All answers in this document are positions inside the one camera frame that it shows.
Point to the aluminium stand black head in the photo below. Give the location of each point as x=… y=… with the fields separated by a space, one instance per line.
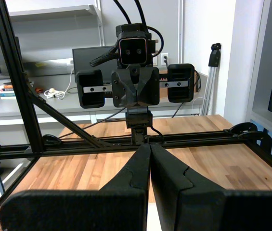
x=214 y=57

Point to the stack of books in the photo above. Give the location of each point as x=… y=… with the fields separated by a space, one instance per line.
x=5 y=92

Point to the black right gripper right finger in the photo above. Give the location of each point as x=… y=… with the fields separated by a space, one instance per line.
x=222 y=211

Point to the white wall outlet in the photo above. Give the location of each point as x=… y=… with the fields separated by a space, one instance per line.
x=164 y=59

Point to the small orange tool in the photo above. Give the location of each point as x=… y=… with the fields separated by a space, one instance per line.
x=37 y=90

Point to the grey office desk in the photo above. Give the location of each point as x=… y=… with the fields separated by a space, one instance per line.
x=17 y=108

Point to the white wall shelf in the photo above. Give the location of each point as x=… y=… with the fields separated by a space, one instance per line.
x=54 y=14

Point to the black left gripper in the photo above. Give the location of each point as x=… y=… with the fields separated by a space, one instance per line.
x=91 y=89

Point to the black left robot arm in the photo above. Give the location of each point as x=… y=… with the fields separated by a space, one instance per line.
x=139 y=120

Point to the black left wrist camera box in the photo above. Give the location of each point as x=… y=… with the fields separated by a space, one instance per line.
x=133 y=50

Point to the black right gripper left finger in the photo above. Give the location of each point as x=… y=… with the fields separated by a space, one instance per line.
x=78 y=211

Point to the black aluminium frame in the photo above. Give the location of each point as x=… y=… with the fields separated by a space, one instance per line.
x=15 y=72

